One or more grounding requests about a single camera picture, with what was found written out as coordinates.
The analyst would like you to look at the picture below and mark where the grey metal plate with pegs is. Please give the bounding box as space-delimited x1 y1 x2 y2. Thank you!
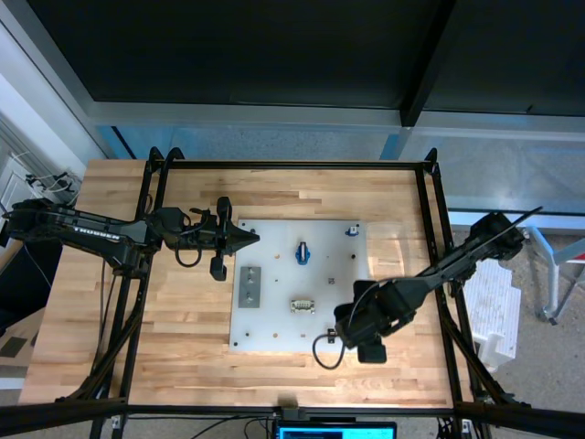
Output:
237 265 263 310

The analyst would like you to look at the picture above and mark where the grey metal stand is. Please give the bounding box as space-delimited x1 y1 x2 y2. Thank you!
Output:
523 225 585 327

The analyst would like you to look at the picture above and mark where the brown cardboard box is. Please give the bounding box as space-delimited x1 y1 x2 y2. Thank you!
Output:
0 305 47 367

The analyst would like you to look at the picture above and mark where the white task board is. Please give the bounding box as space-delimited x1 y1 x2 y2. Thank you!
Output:
227 218 375 353

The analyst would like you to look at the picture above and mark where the white foam rack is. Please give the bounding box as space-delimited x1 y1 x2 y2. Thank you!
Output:
461 262 523 374

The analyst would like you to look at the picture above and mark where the black table-level camera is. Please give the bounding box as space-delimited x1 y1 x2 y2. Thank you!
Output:
278 396 305 420

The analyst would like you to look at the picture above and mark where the black metal frame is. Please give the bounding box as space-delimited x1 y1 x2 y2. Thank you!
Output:
0 145 585 439

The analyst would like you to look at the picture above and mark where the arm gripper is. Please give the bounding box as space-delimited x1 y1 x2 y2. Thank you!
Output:
335 302 388 366
198 196 261 282

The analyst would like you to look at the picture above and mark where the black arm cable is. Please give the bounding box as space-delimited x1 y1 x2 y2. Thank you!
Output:
312 283 367 370
175 244 203 268

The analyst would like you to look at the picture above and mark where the clear plastic tub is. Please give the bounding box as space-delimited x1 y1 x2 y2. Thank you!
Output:
365 221 415 294

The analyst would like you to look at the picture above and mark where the laptop screen with blue edge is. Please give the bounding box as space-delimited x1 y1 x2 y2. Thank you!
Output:
272 420 398 439

